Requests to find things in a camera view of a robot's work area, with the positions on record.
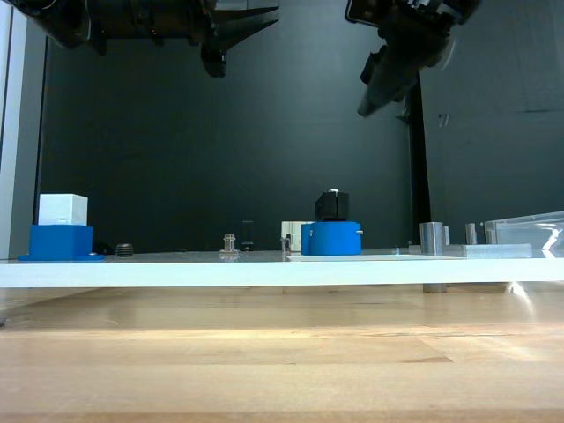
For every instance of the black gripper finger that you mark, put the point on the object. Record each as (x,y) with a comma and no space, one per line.
(247,5)
(418,57)
(379,88)
(238,26)

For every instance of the silver 16mm cylinder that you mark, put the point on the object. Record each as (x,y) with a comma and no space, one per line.
(432,238)

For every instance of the thin grey cylinder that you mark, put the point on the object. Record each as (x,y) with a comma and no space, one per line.
(447,235)

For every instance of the black block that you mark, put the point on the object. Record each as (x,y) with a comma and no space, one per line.
(331,205)

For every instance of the white connector housing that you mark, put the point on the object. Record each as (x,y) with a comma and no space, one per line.
(291,233)

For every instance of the thin white plate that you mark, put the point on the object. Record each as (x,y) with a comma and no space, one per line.
(374,258)

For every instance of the small black connector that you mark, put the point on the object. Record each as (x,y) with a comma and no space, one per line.
(248,231)

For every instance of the small metal clamp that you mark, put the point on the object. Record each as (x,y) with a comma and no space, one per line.
(285,246)

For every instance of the clear plastic connector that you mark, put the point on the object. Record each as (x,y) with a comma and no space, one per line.
(229,247)

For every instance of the grey holder block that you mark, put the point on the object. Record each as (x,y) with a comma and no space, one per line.
(484,250)

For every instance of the clear plastic tub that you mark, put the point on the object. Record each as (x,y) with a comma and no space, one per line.
(520,233)

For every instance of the black knurled screw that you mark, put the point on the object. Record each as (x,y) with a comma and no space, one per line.
(124,250)

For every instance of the white cube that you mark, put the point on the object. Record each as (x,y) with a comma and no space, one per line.
(64,209)

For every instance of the white task board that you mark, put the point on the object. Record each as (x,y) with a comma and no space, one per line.
(176,273)

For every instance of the blue square base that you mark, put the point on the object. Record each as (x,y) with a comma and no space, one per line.
(59,242)

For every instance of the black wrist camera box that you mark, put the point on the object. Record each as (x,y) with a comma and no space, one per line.
(363,11)

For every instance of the blue round mount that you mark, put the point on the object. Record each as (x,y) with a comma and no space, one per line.
(331,240)

